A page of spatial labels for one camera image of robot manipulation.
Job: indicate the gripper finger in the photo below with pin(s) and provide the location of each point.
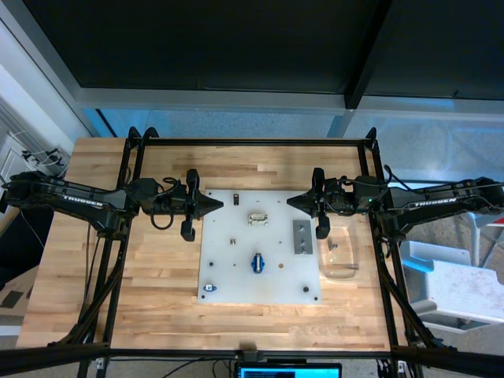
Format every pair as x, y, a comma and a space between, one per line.
304, 199
208, 200
304, 207
208, 209

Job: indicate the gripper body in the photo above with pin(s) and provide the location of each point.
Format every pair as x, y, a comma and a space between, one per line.
189, 202
321, 202

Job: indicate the steel 16mm cylinder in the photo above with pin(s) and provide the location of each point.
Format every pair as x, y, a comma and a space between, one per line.
334, 245

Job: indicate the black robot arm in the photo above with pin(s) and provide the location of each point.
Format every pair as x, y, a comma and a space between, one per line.
78, 201
433, 202

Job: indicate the white taskboard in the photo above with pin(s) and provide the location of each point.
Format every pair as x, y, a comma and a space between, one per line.
244, 283

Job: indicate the small black socket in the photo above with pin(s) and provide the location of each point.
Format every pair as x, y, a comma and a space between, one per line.
236, 199

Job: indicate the grey metal pin block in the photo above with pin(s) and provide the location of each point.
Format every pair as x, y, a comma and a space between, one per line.
308, 236

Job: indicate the beige connector housing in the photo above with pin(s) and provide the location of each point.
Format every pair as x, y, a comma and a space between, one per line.
258, 219

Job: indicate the clear plastic tub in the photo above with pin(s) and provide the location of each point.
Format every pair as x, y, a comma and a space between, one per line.
346, 252

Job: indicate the white step stool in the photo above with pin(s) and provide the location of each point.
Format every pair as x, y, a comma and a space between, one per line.
460, 283

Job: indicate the blue lit screen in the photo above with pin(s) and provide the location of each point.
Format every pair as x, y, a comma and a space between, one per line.
287, 372

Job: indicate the cardboard box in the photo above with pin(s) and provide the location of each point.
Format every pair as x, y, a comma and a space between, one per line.
17, 281

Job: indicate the black table frame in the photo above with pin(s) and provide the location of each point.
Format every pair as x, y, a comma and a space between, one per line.
252, 142

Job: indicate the D-sub connector on blue mount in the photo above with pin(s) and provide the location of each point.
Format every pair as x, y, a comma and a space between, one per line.
257, 263

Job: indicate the blue mount with white block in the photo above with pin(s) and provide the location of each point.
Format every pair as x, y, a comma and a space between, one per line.
208, 287

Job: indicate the grey aluminium rail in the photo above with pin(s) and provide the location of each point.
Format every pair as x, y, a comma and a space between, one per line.
197, 98

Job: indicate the black camera on frame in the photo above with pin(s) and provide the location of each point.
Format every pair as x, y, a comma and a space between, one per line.
250, 354

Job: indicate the black vertical post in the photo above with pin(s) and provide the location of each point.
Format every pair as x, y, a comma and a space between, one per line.
368, 55

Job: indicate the white metal tube frame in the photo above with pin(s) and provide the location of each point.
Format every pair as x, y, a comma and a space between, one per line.
474, 240

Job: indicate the grey aluminium post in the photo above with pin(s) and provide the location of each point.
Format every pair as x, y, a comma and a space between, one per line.
47, 67

